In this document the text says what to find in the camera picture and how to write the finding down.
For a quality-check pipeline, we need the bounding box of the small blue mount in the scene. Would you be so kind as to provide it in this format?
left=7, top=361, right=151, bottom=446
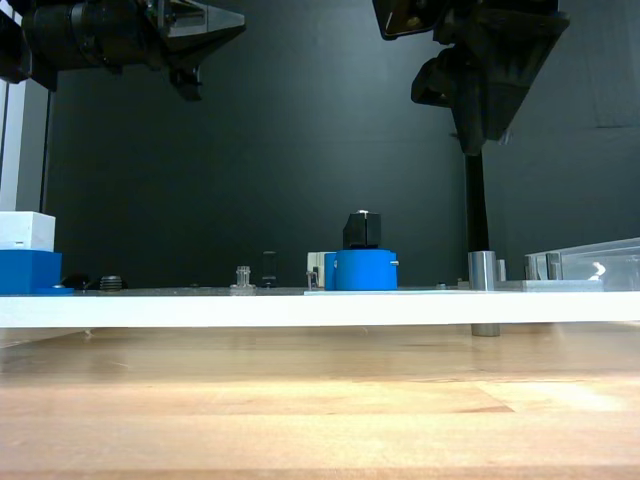
left=0, top=249, right=76, bottom=295

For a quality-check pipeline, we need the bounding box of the grey metal cylinder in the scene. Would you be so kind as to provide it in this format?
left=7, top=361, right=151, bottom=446
left=468, top=249, right=501, bottom=337

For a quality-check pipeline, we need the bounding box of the white board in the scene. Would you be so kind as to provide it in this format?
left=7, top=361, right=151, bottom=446
left=0, top=288, right=640, bottom=330

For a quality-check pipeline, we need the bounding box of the beige connector housing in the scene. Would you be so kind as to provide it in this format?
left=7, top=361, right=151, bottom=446
left=306, top=251, right=329, bottom=290

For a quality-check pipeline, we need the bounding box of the black table frame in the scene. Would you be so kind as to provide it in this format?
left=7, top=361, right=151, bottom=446
left=42, top=92, right=54, bottom=216

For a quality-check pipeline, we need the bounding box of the clear plastic tub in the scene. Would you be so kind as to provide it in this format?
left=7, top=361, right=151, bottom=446
left=523, top=237, right=640, bottom=292

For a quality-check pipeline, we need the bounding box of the small clear plastic part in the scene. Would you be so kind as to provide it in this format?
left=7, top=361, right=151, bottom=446
left=229, top=264, right=257, bottom=291

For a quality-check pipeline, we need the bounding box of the white connector block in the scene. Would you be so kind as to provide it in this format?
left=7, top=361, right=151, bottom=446
left=0, top=211, right=56, bottom=251

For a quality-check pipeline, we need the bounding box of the black vertical post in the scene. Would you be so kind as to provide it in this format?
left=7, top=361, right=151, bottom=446
left=463, top=149, right=490, bottom=253

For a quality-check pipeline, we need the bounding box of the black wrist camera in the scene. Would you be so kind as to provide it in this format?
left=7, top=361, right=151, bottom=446
left=372, top=0, right=451, bottom=42

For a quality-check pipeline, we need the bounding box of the blue connector holder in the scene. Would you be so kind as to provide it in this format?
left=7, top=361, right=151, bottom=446
left=323, top=248, right=400, bottom=291

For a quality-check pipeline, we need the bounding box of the black D-sub connector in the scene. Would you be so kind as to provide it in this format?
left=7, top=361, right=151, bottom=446
left=342, top=208, right=382, bottom=250

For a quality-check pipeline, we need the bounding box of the grey metal upright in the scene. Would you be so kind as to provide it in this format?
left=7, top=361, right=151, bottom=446
left=0, top=79, right=26, bottom=214

